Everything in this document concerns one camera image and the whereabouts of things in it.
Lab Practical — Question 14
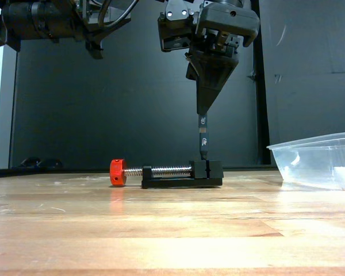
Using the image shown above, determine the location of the black USB-C socket adapter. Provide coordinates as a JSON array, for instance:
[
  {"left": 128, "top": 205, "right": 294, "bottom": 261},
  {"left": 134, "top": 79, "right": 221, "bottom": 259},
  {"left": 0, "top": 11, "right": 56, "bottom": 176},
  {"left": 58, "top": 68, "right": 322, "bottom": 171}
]
[{"left": 199, "top": 132, "right": 210, "bottom": 161}]

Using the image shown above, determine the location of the black vise with orange knob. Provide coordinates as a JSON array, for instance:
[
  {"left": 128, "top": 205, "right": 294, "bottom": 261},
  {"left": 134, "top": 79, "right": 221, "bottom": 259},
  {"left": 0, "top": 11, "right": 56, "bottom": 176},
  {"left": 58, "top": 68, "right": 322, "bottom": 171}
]
[{"left": 109, "top": 158, "right": 224, "bottom": 190}]

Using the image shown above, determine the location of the clear plastic tub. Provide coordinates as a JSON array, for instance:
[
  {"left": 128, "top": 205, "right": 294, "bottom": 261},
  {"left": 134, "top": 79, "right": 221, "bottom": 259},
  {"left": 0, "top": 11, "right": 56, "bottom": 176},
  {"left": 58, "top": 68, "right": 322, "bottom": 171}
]
[{"left": 266, "top": 131, "right": 345, "bottom": 192}]

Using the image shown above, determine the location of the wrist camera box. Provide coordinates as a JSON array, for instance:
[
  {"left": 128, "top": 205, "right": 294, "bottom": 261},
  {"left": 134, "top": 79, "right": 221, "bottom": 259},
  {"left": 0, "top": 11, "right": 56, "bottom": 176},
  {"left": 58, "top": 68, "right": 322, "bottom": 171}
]
[{"left": 157, "top": 11, "right": 194, "bottom": 53}]

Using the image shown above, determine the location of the black aluminium frame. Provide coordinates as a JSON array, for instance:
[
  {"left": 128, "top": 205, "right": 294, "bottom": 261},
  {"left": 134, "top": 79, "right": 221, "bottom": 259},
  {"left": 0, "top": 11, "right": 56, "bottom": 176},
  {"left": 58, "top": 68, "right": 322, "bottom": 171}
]
[{"left": 0, "top": 156, "right": 277, "bottom": 179}]

